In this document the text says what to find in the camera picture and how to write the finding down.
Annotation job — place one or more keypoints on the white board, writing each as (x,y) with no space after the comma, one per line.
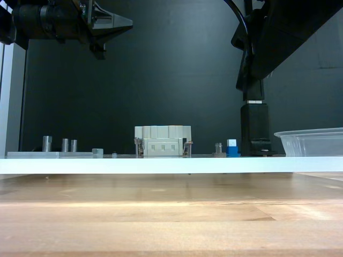
(160,166)

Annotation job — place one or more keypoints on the small metal clamp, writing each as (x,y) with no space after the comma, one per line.
(219,150)

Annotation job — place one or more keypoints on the beige connector housing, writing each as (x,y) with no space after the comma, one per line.
(163,142)

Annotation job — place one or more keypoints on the short metal peg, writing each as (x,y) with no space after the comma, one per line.
(47,144)
(65,146)
(73,146)

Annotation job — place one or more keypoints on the small grey metal block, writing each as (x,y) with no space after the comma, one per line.
(97,153)

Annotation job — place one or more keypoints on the silver backdrop frame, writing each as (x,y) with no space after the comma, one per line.
(12,107)

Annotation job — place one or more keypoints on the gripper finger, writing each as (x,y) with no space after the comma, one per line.
(115,32)
(243,72)
(270,59)
(122,22)

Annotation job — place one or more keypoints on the small white connector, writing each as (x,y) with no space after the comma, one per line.
(231,142)

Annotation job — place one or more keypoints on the grey metal plate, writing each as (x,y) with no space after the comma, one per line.
(34,155)

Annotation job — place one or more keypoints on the clear plastic tub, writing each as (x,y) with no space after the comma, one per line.
(316,144)

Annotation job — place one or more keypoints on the small blue connector holder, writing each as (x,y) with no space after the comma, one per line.
(232,150)

